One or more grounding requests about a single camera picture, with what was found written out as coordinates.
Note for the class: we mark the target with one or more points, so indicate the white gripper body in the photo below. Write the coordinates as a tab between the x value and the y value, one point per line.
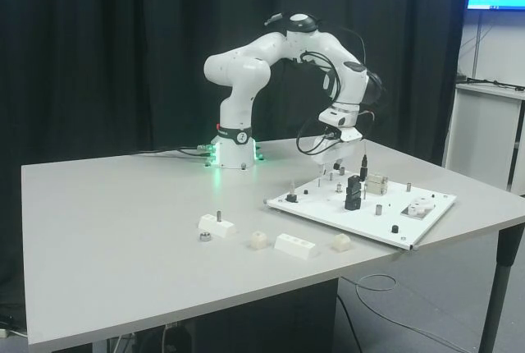
330	154

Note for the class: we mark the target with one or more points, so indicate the metal hex bolt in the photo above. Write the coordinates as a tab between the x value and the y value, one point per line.
206	237

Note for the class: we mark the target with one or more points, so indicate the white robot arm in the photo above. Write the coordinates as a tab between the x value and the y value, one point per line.
238	70

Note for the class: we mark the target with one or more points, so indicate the metal BNC plug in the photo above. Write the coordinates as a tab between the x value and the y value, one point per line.
339	187

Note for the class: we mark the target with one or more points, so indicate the black plug with thin pin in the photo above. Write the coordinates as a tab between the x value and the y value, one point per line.
363	172

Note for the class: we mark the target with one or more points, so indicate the black connector block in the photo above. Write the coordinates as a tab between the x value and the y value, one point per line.
353	193

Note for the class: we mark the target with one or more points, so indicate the white task board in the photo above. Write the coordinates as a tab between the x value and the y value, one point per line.
369	221

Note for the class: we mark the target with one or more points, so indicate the small cream plug holder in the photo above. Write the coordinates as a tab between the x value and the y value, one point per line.
343	243
258	240

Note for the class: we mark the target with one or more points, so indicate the white three-hole peg holder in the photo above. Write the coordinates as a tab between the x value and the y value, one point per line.
291	248

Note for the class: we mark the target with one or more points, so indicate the white large gear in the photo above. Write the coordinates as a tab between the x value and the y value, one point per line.
427	203

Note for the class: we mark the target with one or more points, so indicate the white two-hole peg holder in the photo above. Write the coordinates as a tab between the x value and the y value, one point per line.
223	229

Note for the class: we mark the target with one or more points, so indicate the white cabinet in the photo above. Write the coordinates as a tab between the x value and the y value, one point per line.
484	139

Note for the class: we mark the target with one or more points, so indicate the dark table leg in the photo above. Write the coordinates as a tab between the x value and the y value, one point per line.
502	287

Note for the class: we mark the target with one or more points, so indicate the black curtain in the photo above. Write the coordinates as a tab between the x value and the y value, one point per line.
102	41

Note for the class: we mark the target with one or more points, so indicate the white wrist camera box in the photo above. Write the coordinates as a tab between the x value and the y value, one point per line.
332	118

